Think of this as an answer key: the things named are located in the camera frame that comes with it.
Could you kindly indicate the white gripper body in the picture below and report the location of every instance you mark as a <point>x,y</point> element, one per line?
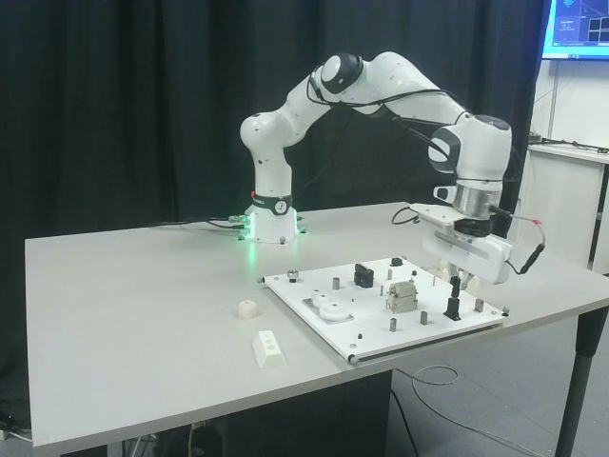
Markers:
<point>495,262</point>

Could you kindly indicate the black USB plug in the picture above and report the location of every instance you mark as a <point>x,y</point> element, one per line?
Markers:
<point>456,285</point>

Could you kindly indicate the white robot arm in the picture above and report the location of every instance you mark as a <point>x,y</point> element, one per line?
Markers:
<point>404,85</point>

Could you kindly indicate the metal round peg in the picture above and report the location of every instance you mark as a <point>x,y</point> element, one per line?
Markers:
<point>336,283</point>
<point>393,324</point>

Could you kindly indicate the black D-SUB plug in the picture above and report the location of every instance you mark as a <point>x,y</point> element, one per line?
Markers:
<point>364,276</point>

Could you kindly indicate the white task board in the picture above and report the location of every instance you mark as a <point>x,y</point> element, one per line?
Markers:
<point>371,343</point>

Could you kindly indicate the white large gear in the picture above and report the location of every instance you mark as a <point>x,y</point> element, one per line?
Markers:
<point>334,311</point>

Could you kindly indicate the white medium gear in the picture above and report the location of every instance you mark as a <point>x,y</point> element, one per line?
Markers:
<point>321,299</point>

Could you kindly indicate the black table leg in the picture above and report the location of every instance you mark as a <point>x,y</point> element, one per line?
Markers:
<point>578,381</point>

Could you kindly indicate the metal BNC plug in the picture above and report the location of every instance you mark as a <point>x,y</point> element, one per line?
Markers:
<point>292,275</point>

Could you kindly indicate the white holder with round holes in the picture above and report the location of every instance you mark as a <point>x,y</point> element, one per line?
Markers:
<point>269,352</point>

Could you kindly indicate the blue screen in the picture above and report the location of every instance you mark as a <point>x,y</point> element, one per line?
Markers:
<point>578,28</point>

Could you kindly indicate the black curtain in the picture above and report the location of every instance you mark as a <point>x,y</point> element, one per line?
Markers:
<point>143,95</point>

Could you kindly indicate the white flat mount plate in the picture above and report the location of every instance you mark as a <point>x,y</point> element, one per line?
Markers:
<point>438,212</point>

